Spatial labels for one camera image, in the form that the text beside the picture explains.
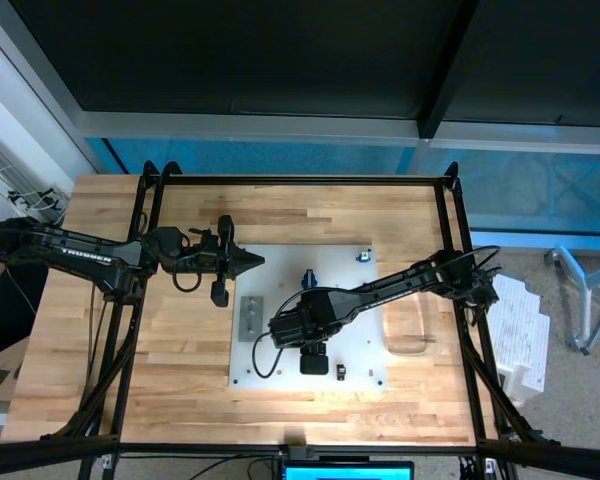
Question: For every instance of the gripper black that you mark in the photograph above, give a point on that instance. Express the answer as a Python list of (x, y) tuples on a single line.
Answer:
[(225, 227), (314, 364)]

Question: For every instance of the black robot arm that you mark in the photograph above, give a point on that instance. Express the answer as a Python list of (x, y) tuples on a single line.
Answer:
[(380, 295), (80, 252)]

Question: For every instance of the white taskboard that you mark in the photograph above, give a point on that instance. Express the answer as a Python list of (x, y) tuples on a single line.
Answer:
[(240, 360)]

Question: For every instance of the small blue white connector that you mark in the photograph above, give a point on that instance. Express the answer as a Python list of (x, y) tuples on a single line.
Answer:
[(363, 256)]

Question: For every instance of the black socket block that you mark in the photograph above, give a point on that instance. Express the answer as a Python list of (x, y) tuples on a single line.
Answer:
[(341, 372)]

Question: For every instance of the grey metal plate with pegs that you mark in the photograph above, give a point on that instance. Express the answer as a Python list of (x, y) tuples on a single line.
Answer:
[(244, 320)]

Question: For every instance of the clear plastic tub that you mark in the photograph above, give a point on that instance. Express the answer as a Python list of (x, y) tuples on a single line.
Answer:
[(405, 330)]

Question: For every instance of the laptop with blue screen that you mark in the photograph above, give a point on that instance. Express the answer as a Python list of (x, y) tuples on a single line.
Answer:
[(345, 472)]

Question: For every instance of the white foam packaging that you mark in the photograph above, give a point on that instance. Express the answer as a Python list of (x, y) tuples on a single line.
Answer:
[(522, 340)]

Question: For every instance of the cardboard box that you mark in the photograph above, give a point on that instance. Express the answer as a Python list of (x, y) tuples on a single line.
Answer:
[(0, 365)]

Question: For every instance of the grey metal stand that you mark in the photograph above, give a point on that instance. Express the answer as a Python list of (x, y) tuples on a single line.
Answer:
[(584, 310)]

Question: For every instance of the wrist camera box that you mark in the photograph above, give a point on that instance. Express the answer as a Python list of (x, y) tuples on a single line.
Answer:
[(205, 240)]

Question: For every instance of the blue connector mount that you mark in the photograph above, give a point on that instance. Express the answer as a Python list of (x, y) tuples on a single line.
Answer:
[(307, 277)]

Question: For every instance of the black table-level camera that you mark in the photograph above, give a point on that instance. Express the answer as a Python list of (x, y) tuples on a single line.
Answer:
[(299, 451)]

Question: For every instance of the black aluminium frame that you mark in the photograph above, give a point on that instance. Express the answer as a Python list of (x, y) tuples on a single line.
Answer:
[(300, 178)]

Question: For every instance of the silver frame bracket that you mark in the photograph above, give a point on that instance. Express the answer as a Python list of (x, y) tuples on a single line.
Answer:
[(107, 461), (490, 466)]

